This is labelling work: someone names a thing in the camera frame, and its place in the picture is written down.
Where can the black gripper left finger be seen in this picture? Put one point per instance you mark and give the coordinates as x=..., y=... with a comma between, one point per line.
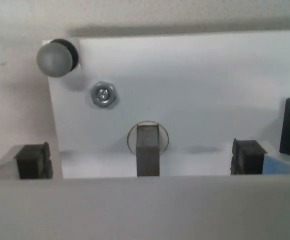
x=33, y=162

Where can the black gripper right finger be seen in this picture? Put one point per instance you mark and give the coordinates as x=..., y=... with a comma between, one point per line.
x=247, y=160

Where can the metal square peg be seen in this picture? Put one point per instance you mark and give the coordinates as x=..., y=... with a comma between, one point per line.
x=147, y=155

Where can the white task board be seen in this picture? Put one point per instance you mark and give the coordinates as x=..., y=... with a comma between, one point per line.
x=184, y=87

